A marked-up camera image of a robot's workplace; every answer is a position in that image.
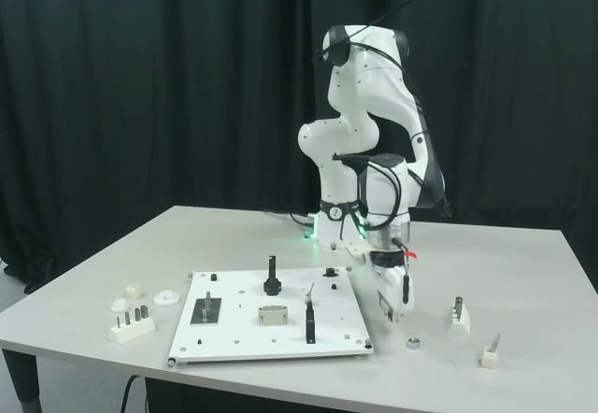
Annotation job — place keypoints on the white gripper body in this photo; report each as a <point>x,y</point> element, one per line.
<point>392,282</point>

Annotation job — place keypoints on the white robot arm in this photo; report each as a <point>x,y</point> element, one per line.
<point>355,104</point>

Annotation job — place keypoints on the thin black rod red tag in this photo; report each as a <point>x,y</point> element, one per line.
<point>407,289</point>

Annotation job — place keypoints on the flat white mounting plate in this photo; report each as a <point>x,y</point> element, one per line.
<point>357,252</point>

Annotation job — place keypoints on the metal hex nut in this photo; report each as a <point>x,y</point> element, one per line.
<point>412,343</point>

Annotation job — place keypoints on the large metal round peg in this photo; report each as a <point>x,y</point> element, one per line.
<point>459,303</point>

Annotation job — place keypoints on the white rounded peg holder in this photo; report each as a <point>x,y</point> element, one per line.
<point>458,326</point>

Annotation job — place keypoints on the small white plug holder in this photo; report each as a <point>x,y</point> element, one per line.
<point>488,358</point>

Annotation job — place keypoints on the white task board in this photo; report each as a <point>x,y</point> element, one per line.
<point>261,347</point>

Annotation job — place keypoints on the white large gear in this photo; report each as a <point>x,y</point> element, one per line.
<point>166,299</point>

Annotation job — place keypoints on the large metal square peg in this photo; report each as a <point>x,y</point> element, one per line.
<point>146,313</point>

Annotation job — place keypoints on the medium metal square peg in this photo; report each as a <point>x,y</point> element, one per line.
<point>137,315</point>

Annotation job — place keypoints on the cream white cube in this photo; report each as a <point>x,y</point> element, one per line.
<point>134,290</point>

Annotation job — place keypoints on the white long peg holder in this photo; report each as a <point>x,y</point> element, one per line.
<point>133,331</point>

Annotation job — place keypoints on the small metal square peg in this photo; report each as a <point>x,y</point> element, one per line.
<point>127,319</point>

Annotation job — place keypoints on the white medium gear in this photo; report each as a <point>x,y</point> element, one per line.
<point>119,305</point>

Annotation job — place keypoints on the black curtain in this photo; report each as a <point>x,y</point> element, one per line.
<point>140,81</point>

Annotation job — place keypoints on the dark table leg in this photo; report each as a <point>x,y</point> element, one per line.
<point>21,380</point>

